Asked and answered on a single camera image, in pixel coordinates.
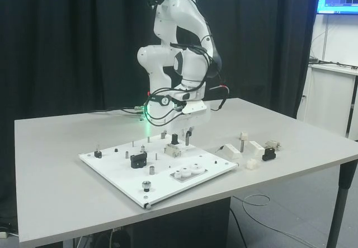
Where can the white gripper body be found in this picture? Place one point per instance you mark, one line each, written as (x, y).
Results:
(195, 120)

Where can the metal square peg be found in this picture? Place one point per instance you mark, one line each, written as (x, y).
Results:
(186, 141)

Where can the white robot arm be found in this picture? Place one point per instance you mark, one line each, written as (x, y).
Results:
(167, 60)

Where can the metal round peg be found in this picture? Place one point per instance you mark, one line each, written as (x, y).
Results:
(152, 170)

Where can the white peg holder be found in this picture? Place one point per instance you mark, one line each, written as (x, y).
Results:
(231, 150)
(256, 146)

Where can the dark short round peg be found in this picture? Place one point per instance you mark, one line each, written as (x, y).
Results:
(126, 154)

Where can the metal peg with white cap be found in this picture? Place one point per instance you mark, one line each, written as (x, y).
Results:
(242, 140)

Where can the beige rectangular plug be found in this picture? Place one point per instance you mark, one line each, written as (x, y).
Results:
(171, 150)

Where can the white medium gear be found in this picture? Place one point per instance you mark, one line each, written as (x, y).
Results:
(184, 172)

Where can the white small gear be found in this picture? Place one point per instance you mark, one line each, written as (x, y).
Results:
(177, 175)

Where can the white large gear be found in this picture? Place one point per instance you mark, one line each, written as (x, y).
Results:
(197, 169)

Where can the black wrist band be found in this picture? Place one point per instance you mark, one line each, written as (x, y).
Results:
(163, 100)

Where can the white task board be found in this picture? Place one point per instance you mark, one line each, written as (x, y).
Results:
(156, 180)

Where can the small white plastic part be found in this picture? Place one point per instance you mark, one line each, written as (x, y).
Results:
(252, 164)

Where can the black plug with metal pin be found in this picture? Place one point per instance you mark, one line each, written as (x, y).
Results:
(98, 154)

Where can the beige plug with metal shell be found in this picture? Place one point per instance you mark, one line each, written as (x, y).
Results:
(273, 144)

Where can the black box under table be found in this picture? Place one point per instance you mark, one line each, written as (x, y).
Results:
(184, 225)

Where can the white cabinet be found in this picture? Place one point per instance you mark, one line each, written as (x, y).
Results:
(327, 97)

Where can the black curtain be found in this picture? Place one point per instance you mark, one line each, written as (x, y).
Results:
(70, 43)

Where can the dark table leg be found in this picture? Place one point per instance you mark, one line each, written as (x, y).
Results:
(339, 203)

